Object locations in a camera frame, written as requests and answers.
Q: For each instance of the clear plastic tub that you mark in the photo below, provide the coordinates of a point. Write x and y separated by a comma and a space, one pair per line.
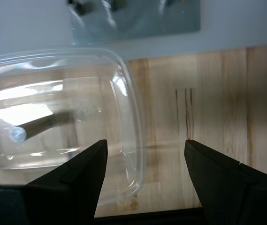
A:
133, 117

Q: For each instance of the silver metal cylinder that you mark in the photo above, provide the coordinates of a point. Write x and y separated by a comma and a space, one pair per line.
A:
34, 127

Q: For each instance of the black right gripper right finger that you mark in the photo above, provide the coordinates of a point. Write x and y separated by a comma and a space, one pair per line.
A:
238, 199

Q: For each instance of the white task board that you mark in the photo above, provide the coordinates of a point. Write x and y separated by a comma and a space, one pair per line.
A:
18, 23

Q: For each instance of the grey metal plate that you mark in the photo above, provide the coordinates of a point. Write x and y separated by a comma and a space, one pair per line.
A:
147, 25

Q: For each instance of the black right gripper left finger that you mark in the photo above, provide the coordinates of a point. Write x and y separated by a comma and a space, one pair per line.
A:
60, 201

